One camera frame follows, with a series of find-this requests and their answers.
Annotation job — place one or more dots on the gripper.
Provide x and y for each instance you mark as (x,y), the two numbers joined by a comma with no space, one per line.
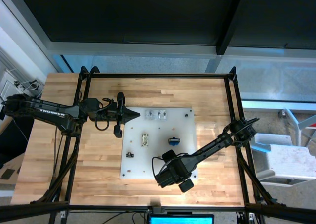
(186,185)
(119,115)

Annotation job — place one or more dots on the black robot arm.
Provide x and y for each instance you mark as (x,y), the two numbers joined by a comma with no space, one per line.
(49,110)
(212,145)

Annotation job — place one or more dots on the beige connector housing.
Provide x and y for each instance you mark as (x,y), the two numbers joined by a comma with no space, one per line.
(145,140)

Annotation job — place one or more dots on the blue-edged screen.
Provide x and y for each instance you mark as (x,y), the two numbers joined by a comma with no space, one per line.
(180,220)

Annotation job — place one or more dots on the black clamp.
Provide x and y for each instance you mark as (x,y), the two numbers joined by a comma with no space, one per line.
(130,154)

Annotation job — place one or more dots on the white board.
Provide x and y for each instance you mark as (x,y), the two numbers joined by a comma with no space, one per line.
(148,164)

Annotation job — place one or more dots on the blue and black socket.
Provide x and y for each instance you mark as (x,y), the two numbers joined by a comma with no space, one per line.
(174,142)

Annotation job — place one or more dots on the clear plastic tub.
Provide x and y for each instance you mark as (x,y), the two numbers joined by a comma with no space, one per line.
(205,135)

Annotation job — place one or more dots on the black power plug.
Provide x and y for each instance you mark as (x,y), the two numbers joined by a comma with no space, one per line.
(35,85)

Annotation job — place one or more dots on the grey plastic step stool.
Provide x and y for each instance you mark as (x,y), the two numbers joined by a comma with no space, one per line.
(288,159)

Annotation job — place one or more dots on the brown cardboard box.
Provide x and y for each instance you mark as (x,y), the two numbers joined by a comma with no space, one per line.
(17,163)

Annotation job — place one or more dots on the black flat pad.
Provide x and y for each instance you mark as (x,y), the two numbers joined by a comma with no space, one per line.
(8,174)

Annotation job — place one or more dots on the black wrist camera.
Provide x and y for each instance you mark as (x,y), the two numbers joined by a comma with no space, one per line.
(164,180)

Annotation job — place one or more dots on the small black camera box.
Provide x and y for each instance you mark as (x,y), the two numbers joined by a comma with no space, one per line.
(158,209)

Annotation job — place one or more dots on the black frame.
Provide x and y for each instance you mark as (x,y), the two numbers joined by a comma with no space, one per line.
(158,75)

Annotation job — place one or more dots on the white corner bracket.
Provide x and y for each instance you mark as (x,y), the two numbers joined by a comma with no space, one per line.
(251,216)
(63,214)

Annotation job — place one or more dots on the grey metal chair frame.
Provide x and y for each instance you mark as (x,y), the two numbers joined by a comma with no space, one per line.
(298,135)

